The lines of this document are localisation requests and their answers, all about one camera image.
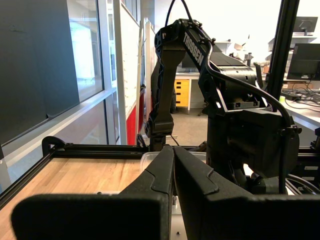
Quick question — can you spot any white desk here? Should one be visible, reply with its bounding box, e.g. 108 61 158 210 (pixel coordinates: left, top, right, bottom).
280 82 320 149

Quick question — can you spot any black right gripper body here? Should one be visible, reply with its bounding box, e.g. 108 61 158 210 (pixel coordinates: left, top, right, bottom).
206 110 300 195

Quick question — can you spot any clear plastic tub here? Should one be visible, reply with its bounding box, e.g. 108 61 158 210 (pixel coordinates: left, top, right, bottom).
139 150 208 174

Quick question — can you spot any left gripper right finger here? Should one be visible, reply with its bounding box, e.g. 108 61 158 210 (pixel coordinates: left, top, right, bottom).
173 146 320 240

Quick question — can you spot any white and red partition panel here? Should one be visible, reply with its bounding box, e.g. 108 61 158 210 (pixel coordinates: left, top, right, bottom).
113 0 145 146
144 21 161 121

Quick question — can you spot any large black monitor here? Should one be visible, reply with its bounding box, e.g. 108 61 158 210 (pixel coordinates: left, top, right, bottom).
285 42 320 82

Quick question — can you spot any yellow drawer cabinet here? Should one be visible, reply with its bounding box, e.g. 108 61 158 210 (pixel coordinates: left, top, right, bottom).
173 79 191 108

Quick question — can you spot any small black monitor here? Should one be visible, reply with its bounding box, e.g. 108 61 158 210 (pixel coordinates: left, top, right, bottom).
293 16 319 36

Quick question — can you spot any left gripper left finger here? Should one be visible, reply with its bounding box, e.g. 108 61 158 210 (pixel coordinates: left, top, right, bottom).
11 145 175 240

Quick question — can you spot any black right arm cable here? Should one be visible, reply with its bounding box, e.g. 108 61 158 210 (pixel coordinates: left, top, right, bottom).
165 0 303 195

